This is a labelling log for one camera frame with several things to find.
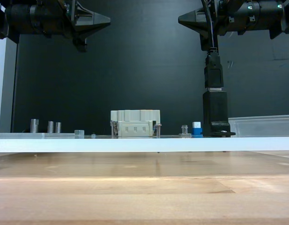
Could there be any white board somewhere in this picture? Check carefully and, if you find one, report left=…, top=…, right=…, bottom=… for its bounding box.
left=0, top=135, right=289, bottom=153

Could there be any black USB connector with cable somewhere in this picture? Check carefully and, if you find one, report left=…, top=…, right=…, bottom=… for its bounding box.
left=200, top=0, right=224, bottom=92

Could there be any grey aluminium plate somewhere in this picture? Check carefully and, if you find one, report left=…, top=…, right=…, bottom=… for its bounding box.
left=0, top=132, right=76, bottom=140

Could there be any clear plastic tub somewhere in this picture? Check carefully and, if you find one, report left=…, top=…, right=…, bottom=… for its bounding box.
left=228, top=114, right=289, bottom=138

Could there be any small blue white holder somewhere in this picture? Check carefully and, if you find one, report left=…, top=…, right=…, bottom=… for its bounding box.
left=191, top=121, right=204, bottom=137

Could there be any small metal clamp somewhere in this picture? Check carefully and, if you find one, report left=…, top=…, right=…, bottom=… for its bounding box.
left=178, top=125, right=191, bottom=137

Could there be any black USB hub socket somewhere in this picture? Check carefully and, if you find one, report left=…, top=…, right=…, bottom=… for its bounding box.
left=202, top=90, right=237, bottom=137

